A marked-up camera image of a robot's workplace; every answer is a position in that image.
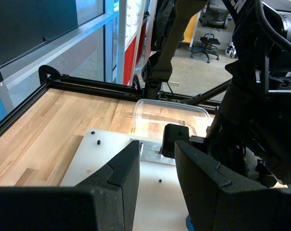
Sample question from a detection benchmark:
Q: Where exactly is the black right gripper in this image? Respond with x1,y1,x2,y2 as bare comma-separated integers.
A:
161,123,208,159

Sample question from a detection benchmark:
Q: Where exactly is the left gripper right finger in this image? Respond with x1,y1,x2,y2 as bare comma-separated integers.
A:
175,140,291,231

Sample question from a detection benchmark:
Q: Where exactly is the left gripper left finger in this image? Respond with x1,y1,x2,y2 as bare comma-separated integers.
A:
0,141,140,231

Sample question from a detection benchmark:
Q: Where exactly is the grey metal plate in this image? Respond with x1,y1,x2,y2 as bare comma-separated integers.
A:
129,138,176,167

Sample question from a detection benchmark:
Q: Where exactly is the clear plastic tub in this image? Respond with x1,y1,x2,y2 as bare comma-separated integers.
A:
133,98,211,137

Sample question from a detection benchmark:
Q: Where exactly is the blue round holder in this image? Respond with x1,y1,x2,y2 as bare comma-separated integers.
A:
185,214,194,231

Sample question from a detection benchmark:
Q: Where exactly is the white task board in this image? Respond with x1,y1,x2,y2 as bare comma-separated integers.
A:
60,127,193,231

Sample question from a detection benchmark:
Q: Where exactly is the mobile whiteboard with red panel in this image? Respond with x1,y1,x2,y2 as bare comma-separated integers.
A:
116,0,151,87

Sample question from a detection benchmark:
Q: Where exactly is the yellow desk panel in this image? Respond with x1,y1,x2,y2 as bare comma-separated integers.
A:
183,12,202,52

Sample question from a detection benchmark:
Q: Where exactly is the black office chair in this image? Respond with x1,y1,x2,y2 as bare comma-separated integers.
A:
190,7,233,64

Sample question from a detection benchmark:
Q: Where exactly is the black table frame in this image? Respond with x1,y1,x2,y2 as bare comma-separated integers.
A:
0,64,232,145

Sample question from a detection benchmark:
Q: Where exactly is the grey aluminium window frame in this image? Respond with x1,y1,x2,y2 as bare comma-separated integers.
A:
0,9,127,126

